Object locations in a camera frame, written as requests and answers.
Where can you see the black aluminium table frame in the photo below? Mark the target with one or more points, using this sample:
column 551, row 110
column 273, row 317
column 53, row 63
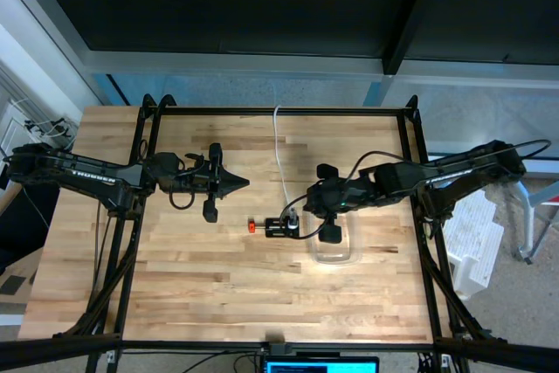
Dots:
column 52, row 349

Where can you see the black table level camera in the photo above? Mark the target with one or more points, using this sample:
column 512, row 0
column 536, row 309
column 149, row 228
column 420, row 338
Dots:
column 278, row 347

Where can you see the black clamp with red knob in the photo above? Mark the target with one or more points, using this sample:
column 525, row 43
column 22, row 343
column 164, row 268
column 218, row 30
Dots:
column 273, row 228

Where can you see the cardboard box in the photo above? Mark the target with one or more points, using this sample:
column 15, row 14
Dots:
column 22, row 264

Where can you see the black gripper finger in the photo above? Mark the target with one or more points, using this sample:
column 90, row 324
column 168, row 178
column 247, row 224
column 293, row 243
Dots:
column 229, row 177
column 229, row 186

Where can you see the grey metal stand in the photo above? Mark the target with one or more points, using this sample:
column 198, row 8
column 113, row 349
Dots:
column 529, row 224

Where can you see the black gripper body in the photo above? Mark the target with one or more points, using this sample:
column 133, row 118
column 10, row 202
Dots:
column 211, row 211
column 332, row 196

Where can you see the clear plastic tub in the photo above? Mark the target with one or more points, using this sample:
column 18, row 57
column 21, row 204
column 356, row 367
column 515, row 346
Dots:
column 349, row 250

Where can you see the laptop with blue screen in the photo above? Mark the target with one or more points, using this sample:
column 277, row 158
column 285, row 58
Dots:
column 319, row 366

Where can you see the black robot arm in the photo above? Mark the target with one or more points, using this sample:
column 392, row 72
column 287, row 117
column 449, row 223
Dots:
column 87, row 174
column 458, row 176

